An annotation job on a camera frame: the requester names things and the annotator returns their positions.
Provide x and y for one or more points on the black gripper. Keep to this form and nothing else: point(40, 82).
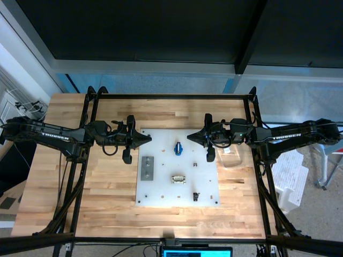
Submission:
point(221, 135)
point(120, 136)

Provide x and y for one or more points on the black USB connector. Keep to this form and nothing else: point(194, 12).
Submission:
point(196, 195)

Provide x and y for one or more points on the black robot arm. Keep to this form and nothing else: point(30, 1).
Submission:
point(53, 135)
point(284, 136)

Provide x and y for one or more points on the grey multi-pin connector housing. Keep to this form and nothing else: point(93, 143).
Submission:
point(178, 180)

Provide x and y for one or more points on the grey metal plate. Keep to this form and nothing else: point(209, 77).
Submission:
point(143, 171)

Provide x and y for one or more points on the clear plastic tub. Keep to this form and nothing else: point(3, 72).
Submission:
point(233, 160)

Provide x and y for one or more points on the white task board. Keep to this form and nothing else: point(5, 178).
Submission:
point(160, 187)

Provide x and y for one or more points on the white foam packaging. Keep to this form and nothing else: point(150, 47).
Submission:
point(292, 182)

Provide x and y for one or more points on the laptop screen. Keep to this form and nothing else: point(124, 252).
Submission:
point(195, 253)

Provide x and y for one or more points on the cardboard box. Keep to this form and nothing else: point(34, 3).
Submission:
point(13, 192)

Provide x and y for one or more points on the blue connector mount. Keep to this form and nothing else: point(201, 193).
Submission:
point(178, 150)

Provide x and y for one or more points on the black table-level camera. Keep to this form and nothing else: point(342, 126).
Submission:
point(171, 242)

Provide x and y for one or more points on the grey metal cart frame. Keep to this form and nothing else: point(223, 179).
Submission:
point(325, 166)

